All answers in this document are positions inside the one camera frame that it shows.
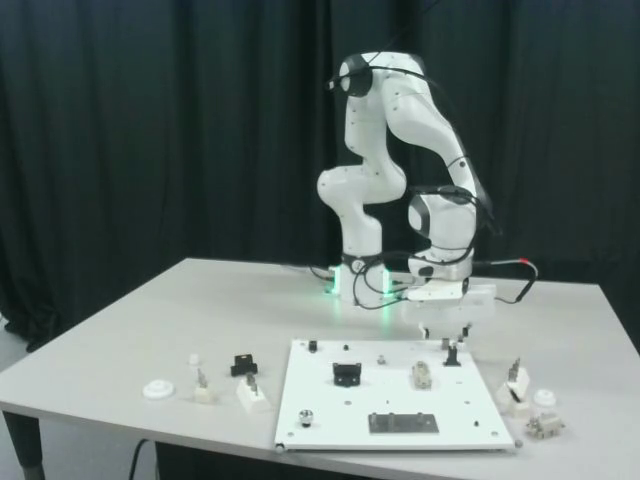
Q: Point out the black curtain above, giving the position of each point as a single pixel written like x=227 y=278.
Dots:
x=150 y=150

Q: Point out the white wedge holder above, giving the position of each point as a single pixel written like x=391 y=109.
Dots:
x=254 y=401

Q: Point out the metal square peg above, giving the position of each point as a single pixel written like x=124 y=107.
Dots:
x=202 y=379

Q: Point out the thin metal round peg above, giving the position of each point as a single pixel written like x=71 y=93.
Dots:
x=518 y=365

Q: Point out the beige metal plug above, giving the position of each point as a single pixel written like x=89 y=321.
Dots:
x=545 y=427

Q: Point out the white task board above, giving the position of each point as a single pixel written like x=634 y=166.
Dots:
x=400 y=400

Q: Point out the short metal peg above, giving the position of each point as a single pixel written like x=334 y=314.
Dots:
x=252 y=386

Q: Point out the white medium gear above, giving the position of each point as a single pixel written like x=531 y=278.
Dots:
x=544 y=398

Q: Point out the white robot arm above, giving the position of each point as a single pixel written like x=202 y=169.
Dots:
x=361 y=150

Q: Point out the small white peg holder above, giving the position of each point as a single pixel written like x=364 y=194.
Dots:
x=203 y=396

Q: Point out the black table leg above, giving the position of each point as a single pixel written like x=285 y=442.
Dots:
x=22 y=445

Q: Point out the white large gear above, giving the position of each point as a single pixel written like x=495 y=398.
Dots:
x=159 y=390

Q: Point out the white small gear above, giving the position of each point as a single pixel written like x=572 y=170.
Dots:
x=194 y=359

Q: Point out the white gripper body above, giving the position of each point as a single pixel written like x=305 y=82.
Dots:
x=450 y=311

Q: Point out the black D-SUB plug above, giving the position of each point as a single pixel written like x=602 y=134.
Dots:
x=245 y=366

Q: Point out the metal BNC plug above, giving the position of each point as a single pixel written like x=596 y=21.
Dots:
x=306 y=417

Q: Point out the thin black rod red tag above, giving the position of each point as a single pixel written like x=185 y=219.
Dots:
x=500 y=262

